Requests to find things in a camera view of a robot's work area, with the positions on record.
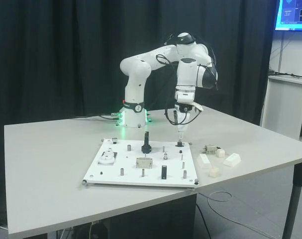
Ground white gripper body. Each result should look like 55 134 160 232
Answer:
177 111 192 132

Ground grey waterproof plug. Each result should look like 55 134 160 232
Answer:
202 143 218 154

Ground white sloped holder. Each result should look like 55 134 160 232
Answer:
197 153 214 170

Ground white long holder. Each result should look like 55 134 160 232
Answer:
223 152 241 168

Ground white task board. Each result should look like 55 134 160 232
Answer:
82 138 200 189

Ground white large gear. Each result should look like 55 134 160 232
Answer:
100 153 116 165

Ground dark cabinet under table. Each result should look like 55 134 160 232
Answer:
48 189 199 239

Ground white cabinet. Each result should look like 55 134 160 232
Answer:
260 74 302 144

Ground black table leg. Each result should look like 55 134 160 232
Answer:
282 163 302 239

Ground black curtain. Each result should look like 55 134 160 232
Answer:
0 0 281 140

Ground blue monitor screen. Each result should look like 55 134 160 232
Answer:
274 0 302 32

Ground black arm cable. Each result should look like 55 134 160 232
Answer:
194 34 219 92
155 53 178 73

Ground grey floor cable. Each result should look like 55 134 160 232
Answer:
197 191 234 239

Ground black cables at arm foot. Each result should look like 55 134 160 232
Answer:
75 112 122 121

